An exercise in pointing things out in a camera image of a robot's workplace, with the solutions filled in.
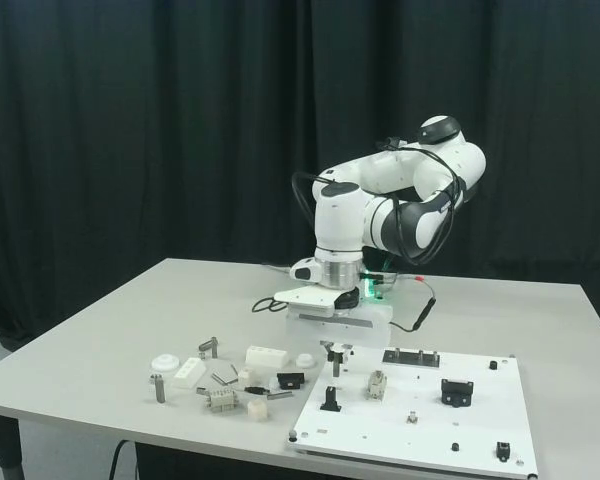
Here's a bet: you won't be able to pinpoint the black curtains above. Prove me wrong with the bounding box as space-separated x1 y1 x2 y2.
0 0 600 347

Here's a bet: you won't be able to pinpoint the small white peg holder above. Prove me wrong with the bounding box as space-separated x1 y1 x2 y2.
171 357 202 389

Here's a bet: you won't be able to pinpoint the black table leg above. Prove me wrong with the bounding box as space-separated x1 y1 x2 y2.
0 411 22 480

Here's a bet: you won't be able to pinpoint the white large gear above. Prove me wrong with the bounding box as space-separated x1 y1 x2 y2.
150 353 182 374

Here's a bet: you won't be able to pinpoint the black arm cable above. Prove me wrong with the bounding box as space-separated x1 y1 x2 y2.
374 135 470 267
290 170 332 237

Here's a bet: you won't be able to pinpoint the black table cable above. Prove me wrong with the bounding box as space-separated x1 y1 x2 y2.
251 296 282 315

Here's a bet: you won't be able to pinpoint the white task board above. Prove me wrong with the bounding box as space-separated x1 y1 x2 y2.
285 344 539 479

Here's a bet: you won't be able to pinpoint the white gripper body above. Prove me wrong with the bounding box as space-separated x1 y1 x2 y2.
284 298 395 348

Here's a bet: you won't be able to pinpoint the black floor cable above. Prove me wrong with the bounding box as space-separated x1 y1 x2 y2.
111 438 133 480

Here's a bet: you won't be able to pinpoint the long white peg holder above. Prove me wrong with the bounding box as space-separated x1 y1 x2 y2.
244 344 292 369

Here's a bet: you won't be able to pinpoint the thin black rod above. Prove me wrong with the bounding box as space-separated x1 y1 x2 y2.
413 295 439 331

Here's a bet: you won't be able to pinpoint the beige waterproof plug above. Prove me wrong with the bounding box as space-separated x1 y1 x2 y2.
196 388 239 414

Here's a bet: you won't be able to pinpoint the black USB plug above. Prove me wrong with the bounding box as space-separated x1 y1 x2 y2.
275 371 307 391

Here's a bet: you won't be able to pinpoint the metal bolt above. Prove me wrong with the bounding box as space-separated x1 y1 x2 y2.
149 372 168 404

